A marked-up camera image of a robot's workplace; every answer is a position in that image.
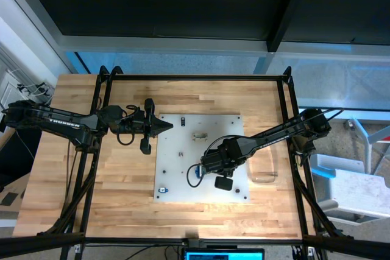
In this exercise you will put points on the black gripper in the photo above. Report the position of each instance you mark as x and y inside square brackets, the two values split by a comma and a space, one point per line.
[147, 107]
[224, 184]

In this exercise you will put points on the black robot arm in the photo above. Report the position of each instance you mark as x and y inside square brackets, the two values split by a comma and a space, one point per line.
[274, 135]
[61, 121]

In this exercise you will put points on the white taskboard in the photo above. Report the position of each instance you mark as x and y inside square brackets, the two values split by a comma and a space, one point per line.
[182, 138]

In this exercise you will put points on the black socket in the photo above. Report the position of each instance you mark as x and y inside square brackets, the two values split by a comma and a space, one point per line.
[182, 121]

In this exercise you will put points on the clear plastic tub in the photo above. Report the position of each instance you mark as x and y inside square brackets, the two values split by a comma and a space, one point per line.
[263, 181]

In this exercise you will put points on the cream connector housing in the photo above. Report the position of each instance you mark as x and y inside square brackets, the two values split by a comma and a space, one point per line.
[200, 137]

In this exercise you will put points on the laptop screen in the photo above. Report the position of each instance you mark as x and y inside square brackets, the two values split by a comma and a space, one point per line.
[222, 255]

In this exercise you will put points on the white metal cart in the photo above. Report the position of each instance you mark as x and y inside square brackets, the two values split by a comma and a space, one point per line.
[359, 187]

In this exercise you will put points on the red white sign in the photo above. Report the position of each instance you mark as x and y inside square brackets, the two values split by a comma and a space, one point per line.
[384, 138]

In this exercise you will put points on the large blue connector mount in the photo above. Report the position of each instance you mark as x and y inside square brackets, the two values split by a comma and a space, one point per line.
[196, 172]

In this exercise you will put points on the black aluminium frame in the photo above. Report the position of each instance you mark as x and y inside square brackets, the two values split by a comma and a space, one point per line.
[195, 77]

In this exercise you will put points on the black camera bracket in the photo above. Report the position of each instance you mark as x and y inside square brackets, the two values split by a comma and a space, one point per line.
[192, 238]

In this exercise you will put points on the small blue mount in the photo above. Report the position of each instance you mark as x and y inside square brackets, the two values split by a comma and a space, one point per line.
[158, 190]

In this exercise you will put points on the black wall pillar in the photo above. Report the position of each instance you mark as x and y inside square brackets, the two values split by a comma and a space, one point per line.
[283, 13]

